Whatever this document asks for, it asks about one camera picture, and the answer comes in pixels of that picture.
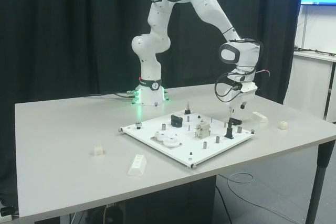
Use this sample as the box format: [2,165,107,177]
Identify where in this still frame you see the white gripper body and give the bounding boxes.
[225,90,255,123]

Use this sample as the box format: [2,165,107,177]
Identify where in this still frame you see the long white peg holder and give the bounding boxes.
[251,111,269,124]
[128,154,148,176]

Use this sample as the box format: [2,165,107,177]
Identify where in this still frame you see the black waterproof plug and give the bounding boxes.
[170,114,183,127]

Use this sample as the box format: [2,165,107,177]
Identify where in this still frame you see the white cabinet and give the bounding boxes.
[291,49,336,124]

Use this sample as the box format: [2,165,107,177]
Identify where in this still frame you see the white task board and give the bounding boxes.
[117,105,256,169]

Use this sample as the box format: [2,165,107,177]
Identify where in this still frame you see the white large gear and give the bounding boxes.
[162,137,182,148]

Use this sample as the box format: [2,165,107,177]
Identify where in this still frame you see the black table leg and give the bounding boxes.
[306,138,336,224]

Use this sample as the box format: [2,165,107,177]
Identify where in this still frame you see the black under-table panel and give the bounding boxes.
[59,175,217,224]

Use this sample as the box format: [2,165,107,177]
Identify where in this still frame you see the black curtain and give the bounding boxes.
[0,0,302,209]

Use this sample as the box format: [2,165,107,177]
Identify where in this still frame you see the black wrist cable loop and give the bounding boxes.
[214,70,244,104]

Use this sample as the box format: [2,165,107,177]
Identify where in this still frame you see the grey floor cable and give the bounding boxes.
[227,173,299,224]

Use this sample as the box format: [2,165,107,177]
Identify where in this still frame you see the black base cables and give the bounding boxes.
[88,90,138,99]

